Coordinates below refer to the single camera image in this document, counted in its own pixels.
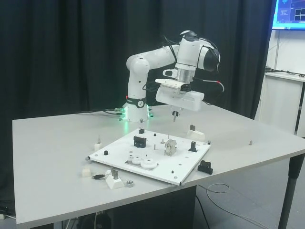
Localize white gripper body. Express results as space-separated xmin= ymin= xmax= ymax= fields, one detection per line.
xmin=155 ymin=85 xmax=204 ymax=112

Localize white multi-peg holder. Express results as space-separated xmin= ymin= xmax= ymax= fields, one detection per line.
xmin=104 ymin=173 xmax=124 ymax=190

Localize white holder with USB plug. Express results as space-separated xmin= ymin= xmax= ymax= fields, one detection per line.
xmin=186 ymin=124 xmax=206 ymax=140

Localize white large gear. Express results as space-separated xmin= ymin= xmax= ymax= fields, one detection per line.
xmin=140 ymin=159 xmax=158 ymax=169

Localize black D-SUB plug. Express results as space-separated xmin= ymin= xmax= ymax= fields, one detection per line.
xmin=197 ymin=160 xmax=214 ymax=176

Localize white task board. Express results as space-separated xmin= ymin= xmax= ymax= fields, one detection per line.
xmin=86 ymin=128 xmax=212 ymax=187

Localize white cabinet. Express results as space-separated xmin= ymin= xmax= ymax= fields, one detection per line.
xmin=258 ymin=71 xmax=305 ymax=138

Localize black box under table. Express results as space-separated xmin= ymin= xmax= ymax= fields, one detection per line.
xmin=62 ymin=185 xmax=199 ymax=229

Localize black curtain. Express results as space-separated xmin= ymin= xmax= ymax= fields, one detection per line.
xmin=0 ymin=0 xmax=275 ymax=215

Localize blue screen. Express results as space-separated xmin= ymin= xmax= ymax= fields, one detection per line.
xmin=271 ymin=0 xmax=305 ymax=31

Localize dark table leg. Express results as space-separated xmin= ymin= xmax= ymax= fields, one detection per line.
xmin=278 ymin=155 xmax=305 ymax=229

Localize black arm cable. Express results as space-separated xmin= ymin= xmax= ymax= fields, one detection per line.
xmin=163 ymin=35 xmax=178 ymax=64

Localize black base cables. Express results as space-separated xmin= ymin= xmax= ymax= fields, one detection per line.
xmin=102 ymin=108 xmax=125 ymax=117

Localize grey floor cable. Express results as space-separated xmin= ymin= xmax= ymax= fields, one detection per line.
xmin=205 ymin=183 xmax=231 ymax=217

